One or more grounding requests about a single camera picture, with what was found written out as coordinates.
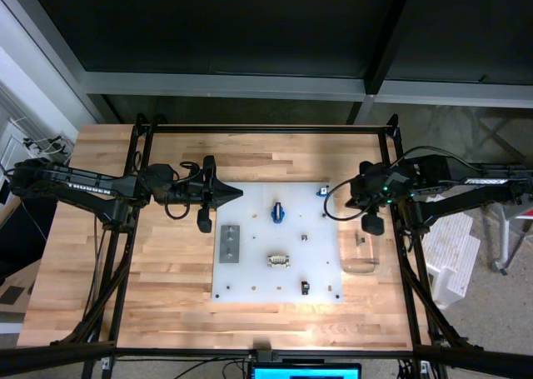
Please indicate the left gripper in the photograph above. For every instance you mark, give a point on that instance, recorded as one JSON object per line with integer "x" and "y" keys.
{"x": 209, "y": 179}

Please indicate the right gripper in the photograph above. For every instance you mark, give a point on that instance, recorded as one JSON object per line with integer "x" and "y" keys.
{"x": 370, "y": 187}

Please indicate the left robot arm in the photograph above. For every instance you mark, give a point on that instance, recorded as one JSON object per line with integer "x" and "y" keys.
{"x": 104, "y": 191}

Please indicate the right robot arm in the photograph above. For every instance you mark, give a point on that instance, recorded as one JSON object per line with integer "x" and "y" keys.
{"x": 458, "y": 195}

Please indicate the grey metal plate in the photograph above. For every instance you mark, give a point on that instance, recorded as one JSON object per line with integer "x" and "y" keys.
{"x": 222, "y": 242}

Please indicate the small blue socket block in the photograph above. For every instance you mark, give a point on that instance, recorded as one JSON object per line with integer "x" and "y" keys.
{"x": 321, "y": 191}

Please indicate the large blue socket block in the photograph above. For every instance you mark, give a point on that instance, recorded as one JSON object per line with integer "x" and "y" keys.
{"x": 277, "y": 214}

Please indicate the clear plastic container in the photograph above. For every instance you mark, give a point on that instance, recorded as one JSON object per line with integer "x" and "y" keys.
{"x": 358, "y": 270}

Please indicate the beige many-pin connector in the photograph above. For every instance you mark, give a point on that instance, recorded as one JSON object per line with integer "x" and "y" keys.
{"x": 278, "y": 261}

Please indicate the white task board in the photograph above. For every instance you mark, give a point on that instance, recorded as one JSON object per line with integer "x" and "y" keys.
{"x": 258, "y": 279}

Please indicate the white step stool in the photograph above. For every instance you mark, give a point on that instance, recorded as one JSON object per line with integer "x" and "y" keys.
{"x": 449, "y": 254}

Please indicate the black block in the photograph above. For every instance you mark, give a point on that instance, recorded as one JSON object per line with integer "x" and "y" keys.
{"x": 305, "y": 287}

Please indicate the blue screen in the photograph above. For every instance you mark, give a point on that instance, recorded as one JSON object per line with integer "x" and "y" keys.
{"x": 304, "y": 372}

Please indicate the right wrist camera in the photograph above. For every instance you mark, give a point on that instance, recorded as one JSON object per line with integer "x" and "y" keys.
{"x": 396, "y": 177}

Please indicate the small steel bracket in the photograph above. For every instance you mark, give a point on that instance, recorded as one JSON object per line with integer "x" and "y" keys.
{"x": 304, "y": 237}

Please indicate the black frame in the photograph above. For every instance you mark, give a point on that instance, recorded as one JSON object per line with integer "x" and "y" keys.
{"x": 41, "y": 358}

